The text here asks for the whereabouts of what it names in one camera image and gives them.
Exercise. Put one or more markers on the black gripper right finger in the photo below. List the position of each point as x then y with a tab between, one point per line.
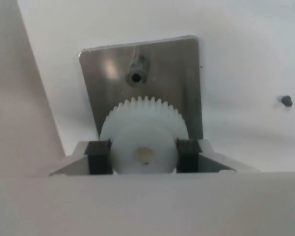
186	157

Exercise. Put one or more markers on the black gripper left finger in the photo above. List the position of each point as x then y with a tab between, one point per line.
99	159

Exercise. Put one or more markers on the white medium gear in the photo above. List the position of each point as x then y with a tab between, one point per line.
142	123

